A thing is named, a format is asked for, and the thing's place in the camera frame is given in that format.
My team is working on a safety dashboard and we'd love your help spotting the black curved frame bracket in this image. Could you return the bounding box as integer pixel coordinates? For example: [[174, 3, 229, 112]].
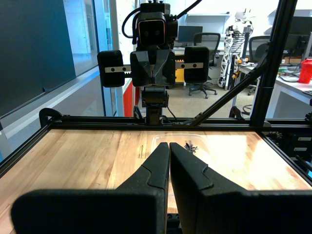
[[39, 108, 63, 128]]

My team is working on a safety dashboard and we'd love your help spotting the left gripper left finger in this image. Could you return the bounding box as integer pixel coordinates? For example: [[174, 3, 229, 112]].
[[11, 142, 170, 234]]

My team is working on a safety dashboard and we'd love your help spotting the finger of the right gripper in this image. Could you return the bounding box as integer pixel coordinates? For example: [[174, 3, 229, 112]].
[[130, 50, 154, 87], [151, 49, 176, 86]]

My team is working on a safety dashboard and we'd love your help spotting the red plastic container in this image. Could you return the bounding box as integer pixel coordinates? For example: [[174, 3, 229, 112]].
[[298, 58, 312, 84]]

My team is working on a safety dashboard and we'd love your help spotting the large black computer monitor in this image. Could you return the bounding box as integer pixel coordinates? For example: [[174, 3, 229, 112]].
[[282, 16, 312, 57]]

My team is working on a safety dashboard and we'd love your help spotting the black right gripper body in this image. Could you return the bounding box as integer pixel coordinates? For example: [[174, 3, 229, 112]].
[[97, 45, 210, 88]]

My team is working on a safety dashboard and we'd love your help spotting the white desk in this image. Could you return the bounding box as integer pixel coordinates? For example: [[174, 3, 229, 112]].
[[265, 73, 312, 120]]

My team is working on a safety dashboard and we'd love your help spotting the white skeletal robot figure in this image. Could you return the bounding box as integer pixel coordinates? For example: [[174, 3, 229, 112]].
[[218, 8, 255, 88]]

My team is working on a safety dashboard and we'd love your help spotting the yellow drawer cabinet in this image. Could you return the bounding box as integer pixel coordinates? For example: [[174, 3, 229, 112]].
[[175, 68, 186, 84]]

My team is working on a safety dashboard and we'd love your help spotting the black mesh office chair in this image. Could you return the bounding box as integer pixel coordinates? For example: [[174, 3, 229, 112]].
[[187, 32, 222, 99]]

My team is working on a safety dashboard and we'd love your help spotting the black control box with labels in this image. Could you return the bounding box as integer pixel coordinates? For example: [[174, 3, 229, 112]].
[[265, 131, 312, 159]]

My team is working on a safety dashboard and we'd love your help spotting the grey mesh office chair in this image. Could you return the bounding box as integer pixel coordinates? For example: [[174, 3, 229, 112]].
[[245, 35, 272, 96]]

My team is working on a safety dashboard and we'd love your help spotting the black plug with braided cord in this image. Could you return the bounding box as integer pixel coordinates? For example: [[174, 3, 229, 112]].
[[183, 139, 200, 155]]

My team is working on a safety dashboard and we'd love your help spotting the small black computer monitor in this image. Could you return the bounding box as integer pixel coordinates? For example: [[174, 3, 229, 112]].
[[177, 25, 203, 47]]

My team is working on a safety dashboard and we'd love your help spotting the clear plastic tub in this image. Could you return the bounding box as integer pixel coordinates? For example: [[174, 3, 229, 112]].
[[152, 133, 208, 156]]

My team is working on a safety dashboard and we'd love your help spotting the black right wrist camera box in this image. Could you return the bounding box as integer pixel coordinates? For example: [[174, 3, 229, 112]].
[[136, 11, 167, 46]]

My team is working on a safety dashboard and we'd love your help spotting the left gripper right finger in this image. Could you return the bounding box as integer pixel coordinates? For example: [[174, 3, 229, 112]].
[[170, 142, 312, 234]]

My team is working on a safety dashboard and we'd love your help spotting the black aluminium table frame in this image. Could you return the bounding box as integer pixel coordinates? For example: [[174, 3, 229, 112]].
[[0, 0, 312, 186]]

